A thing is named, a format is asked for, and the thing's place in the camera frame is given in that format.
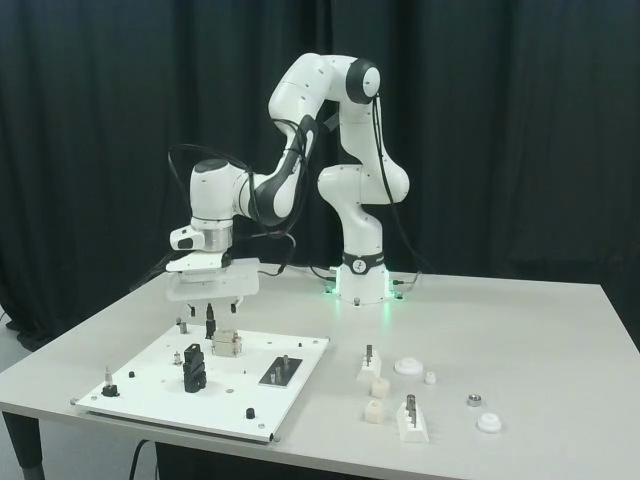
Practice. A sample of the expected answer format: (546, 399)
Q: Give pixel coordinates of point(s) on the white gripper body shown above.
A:
(215, 287)

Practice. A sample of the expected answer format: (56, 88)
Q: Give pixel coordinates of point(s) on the white large gear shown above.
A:
(407, 367)

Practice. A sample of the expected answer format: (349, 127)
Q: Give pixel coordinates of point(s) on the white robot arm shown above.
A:
(360, 225)

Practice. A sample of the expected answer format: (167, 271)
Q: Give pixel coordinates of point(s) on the white small gear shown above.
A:
(429, 378)

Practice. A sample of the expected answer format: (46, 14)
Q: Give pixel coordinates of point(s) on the white medium gear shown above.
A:
(488, 423)

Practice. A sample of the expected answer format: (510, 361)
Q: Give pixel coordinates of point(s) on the black USB plug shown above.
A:
(210, 322)

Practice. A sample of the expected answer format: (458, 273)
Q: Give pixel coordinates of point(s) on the black D-SUB plug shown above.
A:
(194, 370)

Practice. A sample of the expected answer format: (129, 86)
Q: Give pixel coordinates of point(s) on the white task board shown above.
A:
(150, 400)

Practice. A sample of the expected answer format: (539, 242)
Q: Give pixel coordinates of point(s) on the metal waterproof plug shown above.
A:
(107, 382)

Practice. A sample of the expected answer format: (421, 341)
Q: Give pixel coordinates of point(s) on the thin metal peg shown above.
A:
(369, 352)

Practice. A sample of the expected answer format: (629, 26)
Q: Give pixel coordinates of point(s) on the white peg holder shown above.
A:
(369, 372)
(412, 430)

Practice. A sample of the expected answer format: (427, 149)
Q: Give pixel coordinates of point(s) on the white cube holder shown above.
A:
(375, 411)
(380, 388)

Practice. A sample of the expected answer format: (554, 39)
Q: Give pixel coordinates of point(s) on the thick metal peg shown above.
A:
(410, 402)

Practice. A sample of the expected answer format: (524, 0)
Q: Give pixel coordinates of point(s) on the dark table leg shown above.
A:
(22, 440)

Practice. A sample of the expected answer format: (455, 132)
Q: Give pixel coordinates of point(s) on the black curtain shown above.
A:
(75, 100)

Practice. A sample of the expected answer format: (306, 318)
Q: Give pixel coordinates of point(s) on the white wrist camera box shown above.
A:
(184, 237)

